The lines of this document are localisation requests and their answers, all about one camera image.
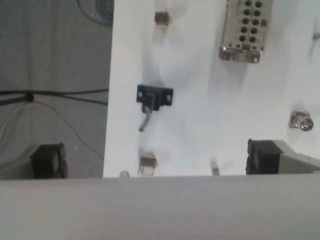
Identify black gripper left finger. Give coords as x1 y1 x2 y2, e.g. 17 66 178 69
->
0 142 69 180

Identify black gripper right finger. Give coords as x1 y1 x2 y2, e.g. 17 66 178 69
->
246 139 320 176

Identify black USB plug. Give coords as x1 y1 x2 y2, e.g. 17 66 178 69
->
138 88 161 133

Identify metal bolt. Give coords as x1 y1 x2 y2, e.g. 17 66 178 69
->
289 110 315 132

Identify white task board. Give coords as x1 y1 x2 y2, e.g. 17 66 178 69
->
102 0 320 179

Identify thin pale cable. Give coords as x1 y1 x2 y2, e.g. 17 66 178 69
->
0 101 105 160

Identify black cable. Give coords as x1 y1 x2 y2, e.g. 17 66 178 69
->
0 93 108 106

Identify teal coiled cable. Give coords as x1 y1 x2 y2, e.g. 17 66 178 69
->
76 0 115 26

